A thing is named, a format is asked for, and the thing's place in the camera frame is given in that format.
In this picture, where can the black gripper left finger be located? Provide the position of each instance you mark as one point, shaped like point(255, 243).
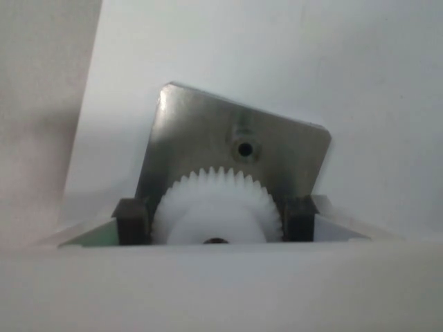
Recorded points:
point(133, 221)

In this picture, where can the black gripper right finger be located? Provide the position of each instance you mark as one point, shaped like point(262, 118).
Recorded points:
point(298, 221)

